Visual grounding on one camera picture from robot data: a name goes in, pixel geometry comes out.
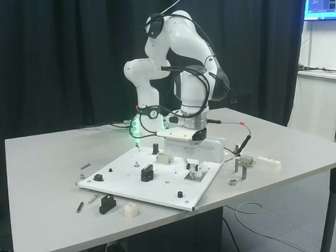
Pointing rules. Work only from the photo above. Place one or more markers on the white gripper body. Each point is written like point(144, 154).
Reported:
point(208, 150)

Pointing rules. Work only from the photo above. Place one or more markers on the white small gear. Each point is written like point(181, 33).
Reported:
point(204, 167)

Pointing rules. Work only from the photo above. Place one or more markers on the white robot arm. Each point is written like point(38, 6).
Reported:
point(188, 91)

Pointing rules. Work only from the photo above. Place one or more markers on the metal round peg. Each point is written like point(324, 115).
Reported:
point(236, 165)
point(85, 165)

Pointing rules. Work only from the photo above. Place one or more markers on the metal nut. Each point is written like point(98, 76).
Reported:
point(232, 181)

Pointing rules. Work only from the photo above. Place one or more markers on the black USB plug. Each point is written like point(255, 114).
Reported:
point(155, 149)

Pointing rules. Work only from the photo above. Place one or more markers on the metal square peg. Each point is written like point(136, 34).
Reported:
point(244, 172)
point(79, 207)

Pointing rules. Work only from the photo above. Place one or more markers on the black plug on board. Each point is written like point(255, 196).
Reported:
point(147, 173)

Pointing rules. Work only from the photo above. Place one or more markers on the white task board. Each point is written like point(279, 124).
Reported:
point(148, 188)

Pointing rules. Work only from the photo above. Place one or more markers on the long white holder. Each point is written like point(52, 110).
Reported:
point(268, 160)

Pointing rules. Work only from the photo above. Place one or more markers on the black box under table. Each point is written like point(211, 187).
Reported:
point(178, 237)

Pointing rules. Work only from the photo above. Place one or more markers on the white peg holder block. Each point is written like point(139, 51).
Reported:
point(131, 210)

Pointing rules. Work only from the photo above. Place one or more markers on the black D-SUB plug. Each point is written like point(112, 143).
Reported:
point(107, 204)

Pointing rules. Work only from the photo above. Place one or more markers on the metal bolt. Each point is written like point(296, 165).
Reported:
point(93, 199)

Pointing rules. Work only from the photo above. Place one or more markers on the white cabinet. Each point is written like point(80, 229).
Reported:
point(317, 108)

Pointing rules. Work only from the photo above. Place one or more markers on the grey table leg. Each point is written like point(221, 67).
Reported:
point(332, 208)

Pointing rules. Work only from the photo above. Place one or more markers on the blue screen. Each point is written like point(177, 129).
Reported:
point(323, 2)

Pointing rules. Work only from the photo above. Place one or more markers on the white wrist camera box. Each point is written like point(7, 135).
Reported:
point(182, 136)

